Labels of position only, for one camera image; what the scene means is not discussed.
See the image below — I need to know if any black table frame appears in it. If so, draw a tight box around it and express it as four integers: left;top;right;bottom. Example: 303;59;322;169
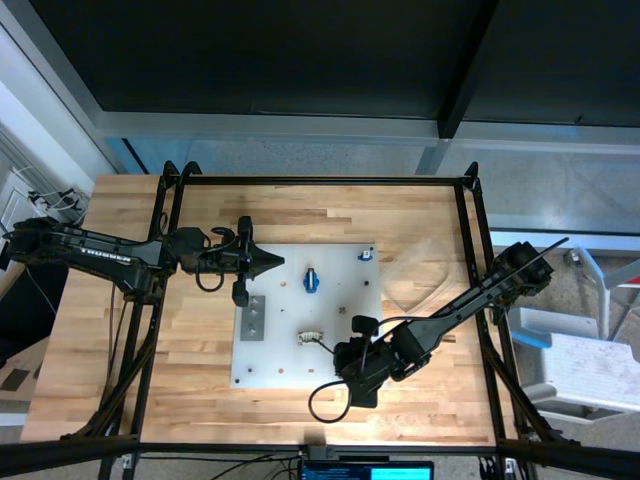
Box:
0;159;640;480

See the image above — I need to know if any white board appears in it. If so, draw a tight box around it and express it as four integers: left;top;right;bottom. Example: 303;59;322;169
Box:
228;242;385;390

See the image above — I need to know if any white metal stand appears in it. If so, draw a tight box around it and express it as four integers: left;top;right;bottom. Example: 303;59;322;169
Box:
564;244;640;342

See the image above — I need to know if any black frame post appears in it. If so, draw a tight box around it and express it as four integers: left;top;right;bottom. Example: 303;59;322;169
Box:
438;0;501;140

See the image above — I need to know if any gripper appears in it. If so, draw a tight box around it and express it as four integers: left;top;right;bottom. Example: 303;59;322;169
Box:
333;314;397;409
202;215;286;307

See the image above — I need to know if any laptop screen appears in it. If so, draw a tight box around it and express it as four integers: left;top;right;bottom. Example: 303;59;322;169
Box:
298;459;435;480

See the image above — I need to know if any aluminium base plate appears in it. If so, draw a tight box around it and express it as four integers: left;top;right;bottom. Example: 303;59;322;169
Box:
239;294;267;343

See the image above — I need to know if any blue clamp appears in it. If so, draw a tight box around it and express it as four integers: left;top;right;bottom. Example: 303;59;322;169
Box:
301;267;323;295

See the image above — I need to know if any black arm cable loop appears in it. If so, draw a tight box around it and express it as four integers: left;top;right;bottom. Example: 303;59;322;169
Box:
195;262;225;293
307;378;353;424

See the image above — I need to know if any white step stool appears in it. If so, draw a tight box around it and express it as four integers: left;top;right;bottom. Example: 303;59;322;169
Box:
519;330;640;422

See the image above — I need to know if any clear plastic tub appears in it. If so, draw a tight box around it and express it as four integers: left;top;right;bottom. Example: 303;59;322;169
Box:
379;237;454;318

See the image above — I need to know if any grey metal post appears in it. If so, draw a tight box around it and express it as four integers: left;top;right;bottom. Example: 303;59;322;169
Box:
0;0;124;169

